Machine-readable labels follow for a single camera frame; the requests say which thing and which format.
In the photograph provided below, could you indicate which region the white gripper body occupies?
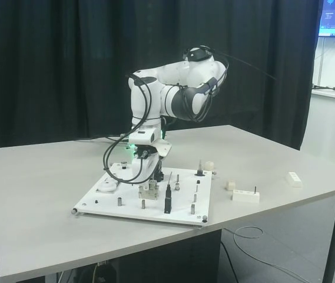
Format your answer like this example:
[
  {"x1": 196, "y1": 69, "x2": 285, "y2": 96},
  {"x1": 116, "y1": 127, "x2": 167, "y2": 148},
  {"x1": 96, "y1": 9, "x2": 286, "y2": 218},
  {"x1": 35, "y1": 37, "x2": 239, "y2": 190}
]
[{"x1": 131, "y1": 155, "x2": 160, "y2": 186}]

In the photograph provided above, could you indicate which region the black D-SUB plug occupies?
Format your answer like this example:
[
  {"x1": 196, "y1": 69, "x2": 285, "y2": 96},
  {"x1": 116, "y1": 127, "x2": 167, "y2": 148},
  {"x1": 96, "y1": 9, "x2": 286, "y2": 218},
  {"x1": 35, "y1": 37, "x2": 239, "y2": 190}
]
[{"x1": 154, "y1": 162, "x2": 164, "y2": 182}]

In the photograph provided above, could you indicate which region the flat white plate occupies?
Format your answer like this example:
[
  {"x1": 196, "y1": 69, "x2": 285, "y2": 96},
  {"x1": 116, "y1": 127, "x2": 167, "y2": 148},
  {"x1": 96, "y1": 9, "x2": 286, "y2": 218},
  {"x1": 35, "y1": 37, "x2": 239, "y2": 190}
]
[{"x1": 154, "y1": 139, "x2": 173, "y2": 157}]

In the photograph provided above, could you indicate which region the black USB plug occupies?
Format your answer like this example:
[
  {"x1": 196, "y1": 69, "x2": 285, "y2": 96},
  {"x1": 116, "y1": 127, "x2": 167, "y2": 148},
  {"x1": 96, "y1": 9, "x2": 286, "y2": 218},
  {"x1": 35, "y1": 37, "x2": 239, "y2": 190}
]
[{"x1": 163, "y1": 172, "x2": 174, "y2": 214}]

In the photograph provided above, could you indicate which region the white large gear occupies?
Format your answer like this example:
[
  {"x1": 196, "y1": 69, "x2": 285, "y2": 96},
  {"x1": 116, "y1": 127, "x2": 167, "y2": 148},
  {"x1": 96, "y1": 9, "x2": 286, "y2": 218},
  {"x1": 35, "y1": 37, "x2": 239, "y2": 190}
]
[{"x1": 98, "y1": 180, "x2": 117, "y2": 194}]

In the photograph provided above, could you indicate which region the white task board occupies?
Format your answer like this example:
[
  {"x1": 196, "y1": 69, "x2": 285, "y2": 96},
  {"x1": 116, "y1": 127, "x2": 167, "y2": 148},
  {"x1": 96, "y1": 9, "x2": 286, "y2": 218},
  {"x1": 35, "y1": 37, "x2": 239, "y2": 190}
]
[{"x1": 71, "y1": 161, "x2": 217, "y2": 228}]

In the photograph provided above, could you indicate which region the black under-table cabinet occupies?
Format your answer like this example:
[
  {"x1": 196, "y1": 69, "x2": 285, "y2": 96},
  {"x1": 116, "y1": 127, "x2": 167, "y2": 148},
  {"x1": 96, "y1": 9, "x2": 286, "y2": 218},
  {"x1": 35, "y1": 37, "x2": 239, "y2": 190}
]
[{"x1": 57, "y1": 228, "x2": 223, "y2": 283}]

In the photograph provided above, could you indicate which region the long white peg holder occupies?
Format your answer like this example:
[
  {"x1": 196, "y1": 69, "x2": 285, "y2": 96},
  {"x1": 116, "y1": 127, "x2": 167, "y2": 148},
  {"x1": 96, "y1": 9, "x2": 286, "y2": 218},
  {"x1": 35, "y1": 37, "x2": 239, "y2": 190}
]
[
  {"x1": 284, "y1": 172, "x2": 304, "y2": 188},
  {"x1": 232, "y1": 190, "x2": 261, "y2": 203}
]

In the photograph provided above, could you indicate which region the black curtain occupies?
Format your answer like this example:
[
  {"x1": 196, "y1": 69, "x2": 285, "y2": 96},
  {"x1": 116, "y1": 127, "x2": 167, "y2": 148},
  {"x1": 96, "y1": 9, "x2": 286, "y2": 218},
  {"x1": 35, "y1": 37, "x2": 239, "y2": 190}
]
[{"x1": 0, "y1": 0, "x2": 324, "y2": 268}]

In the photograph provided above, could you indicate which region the white cabinet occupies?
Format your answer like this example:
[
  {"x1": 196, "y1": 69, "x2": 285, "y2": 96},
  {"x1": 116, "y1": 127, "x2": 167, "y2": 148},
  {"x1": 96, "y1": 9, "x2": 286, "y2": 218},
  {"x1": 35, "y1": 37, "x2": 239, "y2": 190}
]
[{"x1": 311, "y1": 87, "x2": 335, "y2": 171}]

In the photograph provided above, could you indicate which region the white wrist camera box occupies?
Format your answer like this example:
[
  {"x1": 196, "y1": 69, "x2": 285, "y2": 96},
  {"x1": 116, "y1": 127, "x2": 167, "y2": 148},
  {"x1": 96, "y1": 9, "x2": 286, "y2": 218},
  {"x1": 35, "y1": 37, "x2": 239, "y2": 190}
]
[{"x1": 128, "y1": 129, "x2": 160, "y2": 144}]

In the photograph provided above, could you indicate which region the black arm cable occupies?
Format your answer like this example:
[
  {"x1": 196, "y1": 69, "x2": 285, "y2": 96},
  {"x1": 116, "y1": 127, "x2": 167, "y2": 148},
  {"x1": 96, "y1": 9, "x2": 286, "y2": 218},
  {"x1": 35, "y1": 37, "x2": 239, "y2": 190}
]
[{"x1": 102, "y1": 45, "x2": 230, "y2": 186}]

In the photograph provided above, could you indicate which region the black table cable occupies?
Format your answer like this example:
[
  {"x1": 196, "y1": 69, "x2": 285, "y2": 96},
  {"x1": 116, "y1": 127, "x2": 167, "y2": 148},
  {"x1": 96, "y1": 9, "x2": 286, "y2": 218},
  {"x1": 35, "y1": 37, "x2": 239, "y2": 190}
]
[{"x1": 74, "y1": 134, "x2": 128, "y2": 144}]

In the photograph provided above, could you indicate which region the grey floor cable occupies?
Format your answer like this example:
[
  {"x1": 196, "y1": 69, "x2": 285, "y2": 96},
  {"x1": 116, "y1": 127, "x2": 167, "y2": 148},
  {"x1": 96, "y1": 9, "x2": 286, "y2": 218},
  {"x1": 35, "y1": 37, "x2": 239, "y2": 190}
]
[{"x1": 233, "y1": 226, "x2": 330, "y2": 283}]

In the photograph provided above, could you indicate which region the thin black strap end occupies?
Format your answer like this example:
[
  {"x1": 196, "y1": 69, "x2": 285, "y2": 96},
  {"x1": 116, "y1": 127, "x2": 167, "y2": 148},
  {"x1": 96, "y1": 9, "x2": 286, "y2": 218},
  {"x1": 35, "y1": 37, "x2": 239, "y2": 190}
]
[{"x1": 211, "y1": 50, "x2": 277, "y2": 81}]

